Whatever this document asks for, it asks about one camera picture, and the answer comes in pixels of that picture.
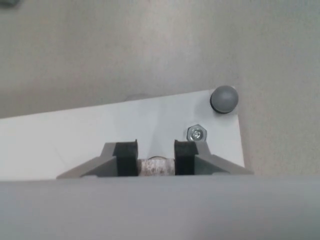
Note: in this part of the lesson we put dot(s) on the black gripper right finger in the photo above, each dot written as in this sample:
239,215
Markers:
185,160

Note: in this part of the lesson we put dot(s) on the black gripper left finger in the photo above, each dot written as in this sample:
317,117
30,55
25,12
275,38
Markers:
125,160

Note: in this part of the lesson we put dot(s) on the large metal square peg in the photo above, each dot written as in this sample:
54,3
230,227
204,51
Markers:
155,167

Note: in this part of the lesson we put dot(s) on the white task board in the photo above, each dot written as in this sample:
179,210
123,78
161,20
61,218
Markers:
75,135

